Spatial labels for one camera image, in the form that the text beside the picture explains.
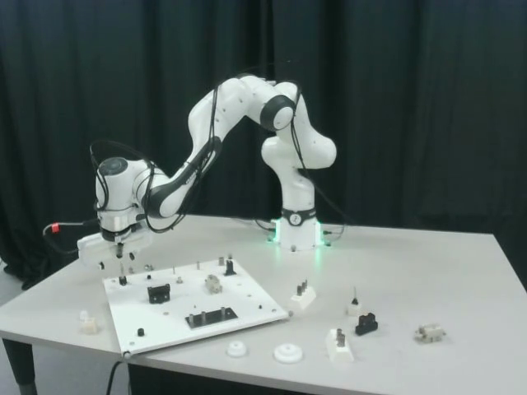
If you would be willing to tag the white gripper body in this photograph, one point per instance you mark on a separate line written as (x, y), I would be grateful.
(92, 251)

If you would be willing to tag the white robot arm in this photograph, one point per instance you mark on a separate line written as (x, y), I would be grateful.
(206, 119)

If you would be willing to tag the thin black rod red tag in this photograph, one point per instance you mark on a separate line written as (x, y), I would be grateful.
(55, 227)

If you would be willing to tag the white square holder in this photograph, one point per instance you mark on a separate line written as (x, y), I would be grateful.
(91, 328)

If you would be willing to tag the white task board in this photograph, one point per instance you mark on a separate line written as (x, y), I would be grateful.
(197, 304)

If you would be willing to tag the dark table leg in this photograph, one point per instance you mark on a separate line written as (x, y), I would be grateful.
(18, 366)

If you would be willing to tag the white medium gear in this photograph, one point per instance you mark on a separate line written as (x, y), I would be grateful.
(236, 349)

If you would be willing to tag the white large gear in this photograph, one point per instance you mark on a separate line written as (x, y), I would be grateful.
(287, 354)

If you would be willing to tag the small white plug holder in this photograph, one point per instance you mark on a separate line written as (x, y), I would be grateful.
(353, 309)

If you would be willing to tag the white long peg holder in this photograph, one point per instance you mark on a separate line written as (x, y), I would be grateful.
(339, 351)

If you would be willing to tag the metal rectangular connector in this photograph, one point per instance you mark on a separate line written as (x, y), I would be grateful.
(430, 333)

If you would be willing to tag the black curtain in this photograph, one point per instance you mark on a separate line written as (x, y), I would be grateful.
(411, 103)

